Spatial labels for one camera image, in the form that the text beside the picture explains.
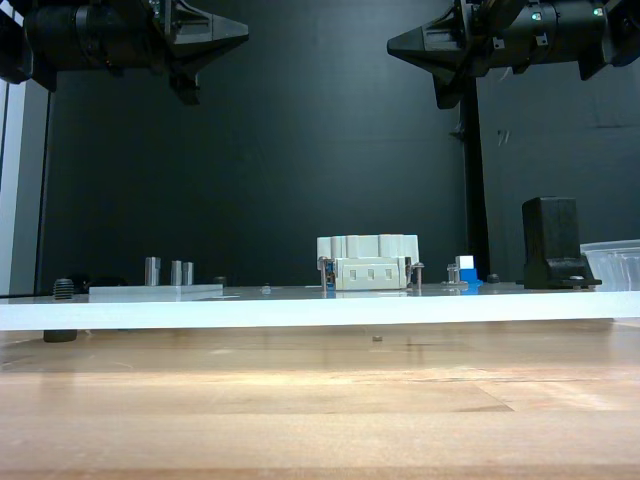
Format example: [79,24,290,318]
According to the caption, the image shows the black bar holder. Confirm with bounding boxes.
[521,196,604,291]

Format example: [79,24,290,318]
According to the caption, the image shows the grey metal bar block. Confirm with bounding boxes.
[88,283,224,303]

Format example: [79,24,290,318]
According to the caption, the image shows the small blue clamp, white block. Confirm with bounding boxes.
[457,254,484,289]

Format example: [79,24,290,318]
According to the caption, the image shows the clear plastic tub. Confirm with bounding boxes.
[579,239,640,293]

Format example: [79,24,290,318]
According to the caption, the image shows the black metal frame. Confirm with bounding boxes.
[449,74,494,297]

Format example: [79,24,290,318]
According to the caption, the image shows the beige connector housing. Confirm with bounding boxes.
[316,233,426,294]

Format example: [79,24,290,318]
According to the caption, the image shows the white taskboard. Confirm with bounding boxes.
[0,283,640,334]

